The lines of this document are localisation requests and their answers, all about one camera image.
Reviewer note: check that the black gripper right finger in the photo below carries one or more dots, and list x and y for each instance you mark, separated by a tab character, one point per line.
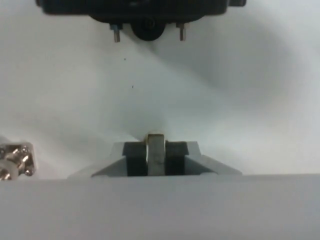
176	162

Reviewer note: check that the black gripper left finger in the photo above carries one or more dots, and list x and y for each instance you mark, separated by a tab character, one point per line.
133	162

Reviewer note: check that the metal square peg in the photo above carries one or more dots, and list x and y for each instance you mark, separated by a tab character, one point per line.
156	155

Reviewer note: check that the white task board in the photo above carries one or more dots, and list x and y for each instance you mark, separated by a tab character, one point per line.
225	100

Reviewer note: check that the black D-SUB plug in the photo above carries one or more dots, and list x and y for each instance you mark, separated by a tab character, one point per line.
150	10

